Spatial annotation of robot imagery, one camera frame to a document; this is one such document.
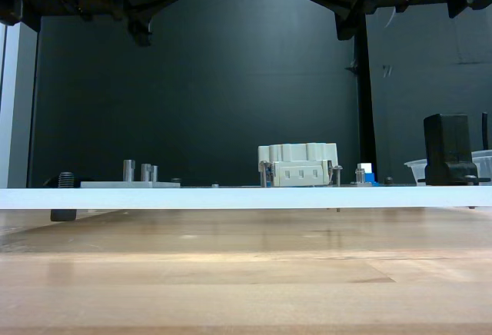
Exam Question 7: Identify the black USB socket housing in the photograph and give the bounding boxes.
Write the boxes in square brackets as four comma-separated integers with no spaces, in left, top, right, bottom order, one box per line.
[416,112,492,187]

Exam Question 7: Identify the blue and white connector block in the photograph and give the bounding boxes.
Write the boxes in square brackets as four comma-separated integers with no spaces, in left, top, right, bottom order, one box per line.
[356,162,377,187]

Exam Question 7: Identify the clear plastic tub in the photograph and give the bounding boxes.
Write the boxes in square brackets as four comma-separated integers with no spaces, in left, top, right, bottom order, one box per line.
[403,149,492,187]

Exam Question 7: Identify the grey metal plate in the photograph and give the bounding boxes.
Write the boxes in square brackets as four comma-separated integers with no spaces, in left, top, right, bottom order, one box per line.
[79,180,182,190]

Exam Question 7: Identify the white task board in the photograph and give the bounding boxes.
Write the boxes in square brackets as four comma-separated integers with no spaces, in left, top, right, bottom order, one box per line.
[0,187,492,211]

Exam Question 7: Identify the black vertical post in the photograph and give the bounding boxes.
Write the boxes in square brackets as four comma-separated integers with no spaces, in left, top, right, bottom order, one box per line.
[344,2,377,187]

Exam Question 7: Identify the black threaded screw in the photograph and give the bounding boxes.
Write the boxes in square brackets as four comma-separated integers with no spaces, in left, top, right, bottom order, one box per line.
[49,171,76,223]

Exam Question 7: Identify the beige multi-pin connector housing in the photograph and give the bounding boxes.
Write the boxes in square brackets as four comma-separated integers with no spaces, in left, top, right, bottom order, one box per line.
[257,142,344,189]

